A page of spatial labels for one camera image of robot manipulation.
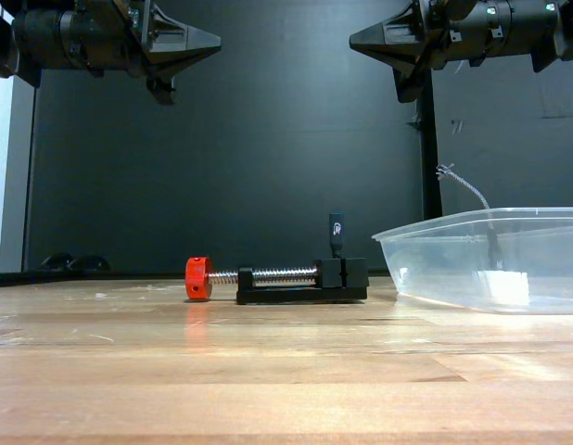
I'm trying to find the black clamp with red knob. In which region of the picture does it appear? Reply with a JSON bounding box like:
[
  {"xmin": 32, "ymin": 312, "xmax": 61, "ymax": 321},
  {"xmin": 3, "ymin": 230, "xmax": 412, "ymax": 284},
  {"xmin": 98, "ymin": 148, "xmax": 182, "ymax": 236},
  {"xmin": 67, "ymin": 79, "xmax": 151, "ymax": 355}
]
[{"xmin": 184, "ymin": 255, "xmax": 369, "ymax": 306}]

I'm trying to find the clear plastic tub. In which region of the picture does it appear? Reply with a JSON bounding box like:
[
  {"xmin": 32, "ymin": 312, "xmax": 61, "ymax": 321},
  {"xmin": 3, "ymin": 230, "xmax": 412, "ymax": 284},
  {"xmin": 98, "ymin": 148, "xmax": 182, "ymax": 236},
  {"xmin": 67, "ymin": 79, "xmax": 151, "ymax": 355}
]
[{"xmin": 371, "ymin": 206, "xmax": 573, "ymax": 316}]

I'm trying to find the black USB-C socket adapter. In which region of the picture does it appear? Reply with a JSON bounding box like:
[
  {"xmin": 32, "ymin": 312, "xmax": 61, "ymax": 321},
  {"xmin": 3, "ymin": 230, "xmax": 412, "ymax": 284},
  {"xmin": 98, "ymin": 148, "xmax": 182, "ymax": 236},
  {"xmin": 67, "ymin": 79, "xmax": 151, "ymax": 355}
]
[{"xmin": 326, "ymin": 211, "xmax": 347, "ymax": 261}]

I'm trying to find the black frame corner bracket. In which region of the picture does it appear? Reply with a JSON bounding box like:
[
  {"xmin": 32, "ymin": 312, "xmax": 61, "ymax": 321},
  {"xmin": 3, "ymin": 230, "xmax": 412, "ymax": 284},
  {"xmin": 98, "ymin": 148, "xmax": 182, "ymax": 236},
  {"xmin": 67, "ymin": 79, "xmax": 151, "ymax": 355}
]
[
  {"xmin": 39, "ymin": 252, "xmax": 75, "ymax": 273},
  {"xmin": 68, "ymin": 254, "xmax": 112, "ymax": 273}
]

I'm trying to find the black frame post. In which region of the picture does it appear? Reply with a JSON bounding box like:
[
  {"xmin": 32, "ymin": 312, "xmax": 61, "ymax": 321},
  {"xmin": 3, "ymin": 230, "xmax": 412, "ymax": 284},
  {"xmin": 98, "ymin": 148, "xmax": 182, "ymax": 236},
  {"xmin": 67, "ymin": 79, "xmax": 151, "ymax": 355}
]
[{"xmin": 406, "ymin": 69, "xmax": 444, "ymax": 222}]

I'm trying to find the USB-C connector with braided cable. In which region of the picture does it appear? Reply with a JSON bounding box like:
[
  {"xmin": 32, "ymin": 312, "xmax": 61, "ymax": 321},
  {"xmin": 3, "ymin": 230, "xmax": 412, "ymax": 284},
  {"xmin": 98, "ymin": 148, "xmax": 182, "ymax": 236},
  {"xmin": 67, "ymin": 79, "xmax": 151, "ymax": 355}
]
[{"xmin": 434, "ymin": 161, "xmax": 503, "ymax": 273}]

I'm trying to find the black frame rail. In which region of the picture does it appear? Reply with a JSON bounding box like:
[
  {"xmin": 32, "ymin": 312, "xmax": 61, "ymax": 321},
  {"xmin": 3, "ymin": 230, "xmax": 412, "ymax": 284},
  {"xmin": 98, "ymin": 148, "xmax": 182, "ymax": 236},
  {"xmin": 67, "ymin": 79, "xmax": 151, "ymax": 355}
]
[{"xmin": 0, "ymin": 270, "xmax": 394, "ymax": 289}]

